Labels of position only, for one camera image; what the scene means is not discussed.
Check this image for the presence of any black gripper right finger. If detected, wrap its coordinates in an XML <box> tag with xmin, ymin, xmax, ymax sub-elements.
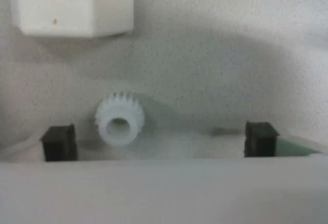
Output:
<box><xmin>242</xmin><ymin>120</ymin><xmax>327</xmax><ymax>158</ymax></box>

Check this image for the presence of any white holder with holes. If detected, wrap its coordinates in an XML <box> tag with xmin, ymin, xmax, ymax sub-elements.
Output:
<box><xmin>7</xmin><ymin>0</ymin><xmax>135</xmax><ymax>38</ymax></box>

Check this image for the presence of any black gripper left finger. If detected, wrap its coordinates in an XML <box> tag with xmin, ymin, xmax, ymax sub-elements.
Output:
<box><xmin>15</xmin><ymin>123</ymin><xmax>78</xmax><ymax>162</ymax></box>

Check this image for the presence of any white small gear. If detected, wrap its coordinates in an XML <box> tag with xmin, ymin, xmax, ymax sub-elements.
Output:
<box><xmin>94</xmin><ymin>91</ymin><xmax>146</xmax><ymax>148</ymax></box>

